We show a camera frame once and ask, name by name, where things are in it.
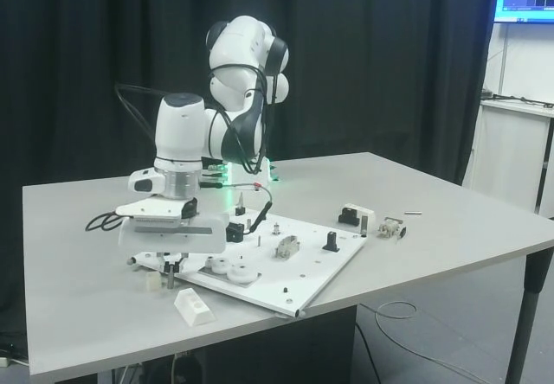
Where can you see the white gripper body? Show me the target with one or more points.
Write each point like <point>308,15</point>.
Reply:
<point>173,237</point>

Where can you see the metal round peg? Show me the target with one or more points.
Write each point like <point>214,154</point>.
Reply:
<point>413,213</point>
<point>170,279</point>

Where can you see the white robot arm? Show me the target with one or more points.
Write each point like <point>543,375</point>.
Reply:
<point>233,98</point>

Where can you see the white holder with square peg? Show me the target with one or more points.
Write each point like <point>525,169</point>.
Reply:
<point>367,224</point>

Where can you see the white cube holder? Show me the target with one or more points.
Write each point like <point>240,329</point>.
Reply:
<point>152,281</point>

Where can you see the white small gear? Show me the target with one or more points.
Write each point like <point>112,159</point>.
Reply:
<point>210,260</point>

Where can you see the white medium gear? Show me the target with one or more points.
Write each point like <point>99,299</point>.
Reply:
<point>221,267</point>

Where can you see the long white holder with holes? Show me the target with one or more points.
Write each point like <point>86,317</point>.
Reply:
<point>192,307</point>

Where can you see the white large gear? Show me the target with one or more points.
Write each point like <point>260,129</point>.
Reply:
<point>241,274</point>

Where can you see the white task board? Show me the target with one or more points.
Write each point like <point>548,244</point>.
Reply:
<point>281,267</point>

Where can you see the clear Ethernet plug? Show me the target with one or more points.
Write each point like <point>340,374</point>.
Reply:
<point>286,247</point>

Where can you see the black cabinet under table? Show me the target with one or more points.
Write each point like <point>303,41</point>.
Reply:
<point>268,349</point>

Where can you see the white cabinet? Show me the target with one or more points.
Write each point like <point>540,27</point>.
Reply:
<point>510,155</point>

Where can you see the black table leg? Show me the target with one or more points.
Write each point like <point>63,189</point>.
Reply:
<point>524,315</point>

